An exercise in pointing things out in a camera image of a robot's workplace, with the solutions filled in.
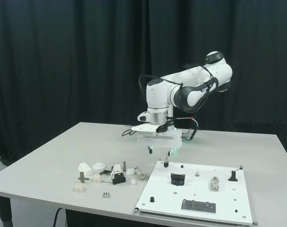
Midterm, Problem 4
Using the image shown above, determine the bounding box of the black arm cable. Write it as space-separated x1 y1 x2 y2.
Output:
138 63 217 114

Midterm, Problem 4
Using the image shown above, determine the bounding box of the thin black rod red tag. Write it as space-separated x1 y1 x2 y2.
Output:
189 115 199 140

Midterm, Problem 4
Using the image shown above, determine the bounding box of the white holder block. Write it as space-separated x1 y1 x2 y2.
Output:
77 162 93 175

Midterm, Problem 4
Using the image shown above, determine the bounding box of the dark grey table leg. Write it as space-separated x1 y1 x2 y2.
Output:
0 195 13 227

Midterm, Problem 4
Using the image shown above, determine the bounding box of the black under-table cabinet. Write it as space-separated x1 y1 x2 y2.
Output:
65 208 139 227

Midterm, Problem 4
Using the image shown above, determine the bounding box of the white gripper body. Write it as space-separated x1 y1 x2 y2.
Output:
137 129 183 149

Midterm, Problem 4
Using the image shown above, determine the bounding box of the black curtain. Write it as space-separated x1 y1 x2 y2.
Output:
0 0 287 164

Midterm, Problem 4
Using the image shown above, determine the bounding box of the small white camera box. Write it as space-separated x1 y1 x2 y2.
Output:
137 112 151 123

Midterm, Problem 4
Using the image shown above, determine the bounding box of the black camera cable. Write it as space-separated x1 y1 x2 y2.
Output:
121 128 137 138

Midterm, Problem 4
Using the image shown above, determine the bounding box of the white task board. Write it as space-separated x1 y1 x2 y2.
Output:
135 160 258 219

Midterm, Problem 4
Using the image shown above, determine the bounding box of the metal BNC plug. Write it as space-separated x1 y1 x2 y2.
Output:
134 166 146 180

